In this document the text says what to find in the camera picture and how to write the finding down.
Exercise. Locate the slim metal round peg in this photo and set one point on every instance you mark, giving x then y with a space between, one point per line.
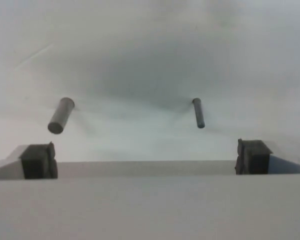
60 115

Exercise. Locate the thinnest metal round peg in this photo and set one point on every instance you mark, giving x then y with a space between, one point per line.
198 113

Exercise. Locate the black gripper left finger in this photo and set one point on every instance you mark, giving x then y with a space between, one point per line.
35 162

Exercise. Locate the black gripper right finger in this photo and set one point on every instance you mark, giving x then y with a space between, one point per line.
255 160

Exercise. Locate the white task board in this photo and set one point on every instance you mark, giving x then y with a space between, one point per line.
150 50

